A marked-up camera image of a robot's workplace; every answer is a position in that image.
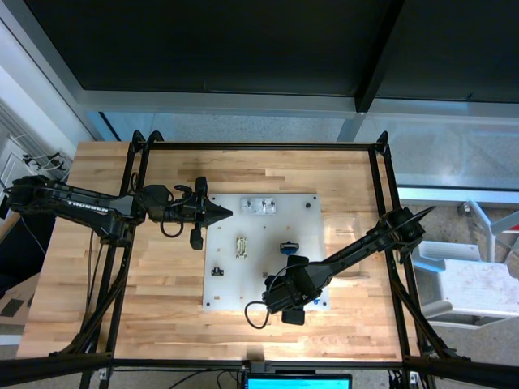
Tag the black metal frame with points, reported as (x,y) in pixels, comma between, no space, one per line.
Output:
(259,146)

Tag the grey metal chair frame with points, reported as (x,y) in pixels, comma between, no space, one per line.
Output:
(491,243)

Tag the small black clamp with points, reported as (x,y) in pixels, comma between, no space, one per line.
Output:
(217,271)

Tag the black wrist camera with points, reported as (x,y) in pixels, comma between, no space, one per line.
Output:
(280,297)

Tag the blue and black connector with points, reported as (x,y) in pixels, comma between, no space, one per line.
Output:
(288,247)

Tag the white board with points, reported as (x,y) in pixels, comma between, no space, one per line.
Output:
(243,291)

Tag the clear plastic tub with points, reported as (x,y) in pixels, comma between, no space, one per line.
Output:
(340,227)

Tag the small black fixed camera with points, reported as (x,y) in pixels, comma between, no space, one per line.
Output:
(258,362)

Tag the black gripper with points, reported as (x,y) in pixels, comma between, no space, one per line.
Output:
(182,210)
(304,291)

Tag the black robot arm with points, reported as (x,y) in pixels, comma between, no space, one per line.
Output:
(357,248)
(87,204)

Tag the white plastic stool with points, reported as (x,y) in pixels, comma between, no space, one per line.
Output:
(478,279)

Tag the blue laptop screen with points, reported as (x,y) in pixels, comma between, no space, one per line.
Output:
(296,383)

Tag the brown cardboard box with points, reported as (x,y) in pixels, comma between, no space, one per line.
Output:
(28,291)

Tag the beige multipin connector housing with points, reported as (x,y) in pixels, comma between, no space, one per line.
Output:
(241,247)

